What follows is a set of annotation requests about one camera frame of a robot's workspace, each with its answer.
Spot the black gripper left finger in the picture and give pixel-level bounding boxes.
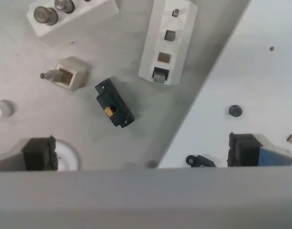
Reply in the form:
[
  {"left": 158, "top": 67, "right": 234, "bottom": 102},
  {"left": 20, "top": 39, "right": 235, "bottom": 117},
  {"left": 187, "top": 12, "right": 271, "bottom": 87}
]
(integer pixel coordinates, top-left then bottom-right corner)
[{"left": 0, "top": 135, "right": 59, "bottom": 172}]

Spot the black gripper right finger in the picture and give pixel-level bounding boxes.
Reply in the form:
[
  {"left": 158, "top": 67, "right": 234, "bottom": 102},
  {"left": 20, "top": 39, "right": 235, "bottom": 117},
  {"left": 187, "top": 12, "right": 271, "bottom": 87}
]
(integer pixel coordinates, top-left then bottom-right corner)
[{"left": 227, "top": 132, "right": 292, "bottom": 168}]

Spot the white large gear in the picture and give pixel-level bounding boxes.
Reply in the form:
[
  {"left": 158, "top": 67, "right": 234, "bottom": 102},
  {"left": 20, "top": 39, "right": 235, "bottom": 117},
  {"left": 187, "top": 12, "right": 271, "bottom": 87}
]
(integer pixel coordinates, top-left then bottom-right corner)
[{"left": 55, "top": 138, "right": 82, "bottom": 172}]

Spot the white small gear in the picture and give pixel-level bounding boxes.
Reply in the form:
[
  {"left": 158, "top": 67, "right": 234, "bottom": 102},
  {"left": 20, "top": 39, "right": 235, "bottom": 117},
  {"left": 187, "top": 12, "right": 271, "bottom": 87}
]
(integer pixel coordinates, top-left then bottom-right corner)
[{"left": 0, "top": 99, "right": 14, "bottom": 119}]

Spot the white task board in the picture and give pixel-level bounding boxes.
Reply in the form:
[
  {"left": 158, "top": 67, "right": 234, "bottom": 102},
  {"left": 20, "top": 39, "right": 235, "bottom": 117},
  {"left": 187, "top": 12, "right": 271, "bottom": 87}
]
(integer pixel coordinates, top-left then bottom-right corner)
[{"left": 157, "top": 0, "right": 292, "bottom": 168}]

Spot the grey tapered plug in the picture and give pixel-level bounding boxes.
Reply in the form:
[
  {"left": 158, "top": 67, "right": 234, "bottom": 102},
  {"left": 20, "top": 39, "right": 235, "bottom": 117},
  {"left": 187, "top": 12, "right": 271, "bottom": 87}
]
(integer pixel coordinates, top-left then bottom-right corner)
[{"left": 40, "top": 71, "right": 65, "bottom": 82}]

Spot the black D-SUB plug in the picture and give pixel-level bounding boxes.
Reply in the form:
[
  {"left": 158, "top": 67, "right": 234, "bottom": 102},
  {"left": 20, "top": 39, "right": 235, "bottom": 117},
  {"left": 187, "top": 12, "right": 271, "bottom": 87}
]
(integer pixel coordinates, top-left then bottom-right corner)
[{"left": 94, "top": 78, "right": 135, "bottom": 129}]

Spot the small white plug holder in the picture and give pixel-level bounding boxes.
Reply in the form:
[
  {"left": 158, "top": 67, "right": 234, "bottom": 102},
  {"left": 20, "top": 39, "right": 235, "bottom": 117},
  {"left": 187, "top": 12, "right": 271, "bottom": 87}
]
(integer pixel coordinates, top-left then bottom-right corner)
[{"left": 56, "top": 56, "right": 88, "bottom": 92}]

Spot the large metal square peg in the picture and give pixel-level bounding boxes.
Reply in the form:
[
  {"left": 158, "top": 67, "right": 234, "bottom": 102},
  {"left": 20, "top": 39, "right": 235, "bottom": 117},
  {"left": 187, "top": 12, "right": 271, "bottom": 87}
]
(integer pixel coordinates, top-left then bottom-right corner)
[{"left": 151, "top": 67, "right": 171, "bottom": 84}]

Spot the white square peg holder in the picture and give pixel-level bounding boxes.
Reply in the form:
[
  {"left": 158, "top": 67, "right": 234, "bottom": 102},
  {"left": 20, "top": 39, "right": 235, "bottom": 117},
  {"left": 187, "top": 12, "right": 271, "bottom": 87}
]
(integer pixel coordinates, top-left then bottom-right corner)
[{"left": 138, "top": 0, "right": 199, "bottom": 85}]

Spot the white round peg holder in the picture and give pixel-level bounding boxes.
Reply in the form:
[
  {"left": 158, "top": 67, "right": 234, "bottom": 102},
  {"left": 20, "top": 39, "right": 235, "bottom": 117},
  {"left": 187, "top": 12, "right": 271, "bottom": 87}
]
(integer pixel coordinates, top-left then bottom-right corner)
[{"left": 26, "top": 0, "right": 120, "bottom": 46}]

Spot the medium metal square peg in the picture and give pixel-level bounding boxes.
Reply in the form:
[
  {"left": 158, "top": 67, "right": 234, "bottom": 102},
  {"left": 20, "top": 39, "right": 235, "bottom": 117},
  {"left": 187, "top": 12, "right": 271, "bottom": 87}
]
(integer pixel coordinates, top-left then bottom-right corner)
[{"left": 164, "top": 29, "right": 176, "bottom": 42}]

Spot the large metal round peg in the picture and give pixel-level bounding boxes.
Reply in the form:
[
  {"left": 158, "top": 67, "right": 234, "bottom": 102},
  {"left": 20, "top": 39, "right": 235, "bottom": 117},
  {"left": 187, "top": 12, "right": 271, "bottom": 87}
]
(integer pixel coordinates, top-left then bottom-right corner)
[{"left": 34, "top": 6, "right": 59, "bottom": 27}]

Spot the medium metal round peg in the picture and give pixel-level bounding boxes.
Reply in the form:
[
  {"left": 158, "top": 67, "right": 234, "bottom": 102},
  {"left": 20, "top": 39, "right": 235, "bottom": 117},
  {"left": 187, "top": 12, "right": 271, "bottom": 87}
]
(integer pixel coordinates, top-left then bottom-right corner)
[{"left": 54, "top": 0, "right": 74, "bottom": 14}]

